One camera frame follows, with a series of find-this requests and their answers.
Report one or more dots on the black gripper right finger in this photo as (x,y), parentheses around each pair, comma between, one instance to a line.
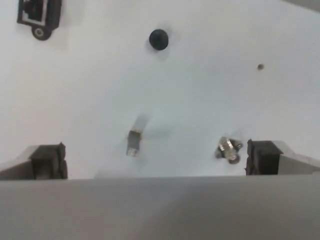
(262,157)

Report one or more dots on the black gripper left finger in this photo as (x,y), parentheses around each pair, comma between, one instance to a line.
(47,162)

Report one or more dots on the white task board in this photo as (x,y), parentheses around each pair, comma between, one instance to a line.
(100,87)

